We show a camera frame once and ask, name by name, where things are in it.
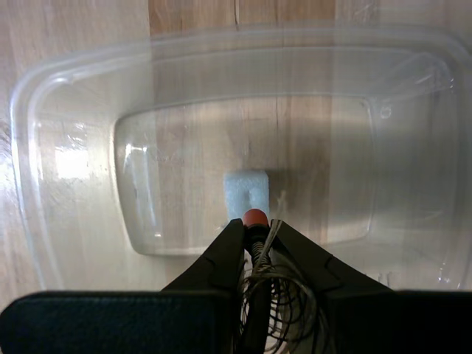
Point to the white foam block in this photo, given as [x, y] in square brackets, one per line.
[239, 188]

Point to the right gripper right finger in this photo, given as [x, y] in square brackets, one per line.
[368, 317]

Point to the clear plastic tub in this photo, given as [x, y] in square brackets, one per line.
[92, 147]

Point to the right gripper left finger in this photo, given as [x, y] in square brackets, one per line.
[184, 313]

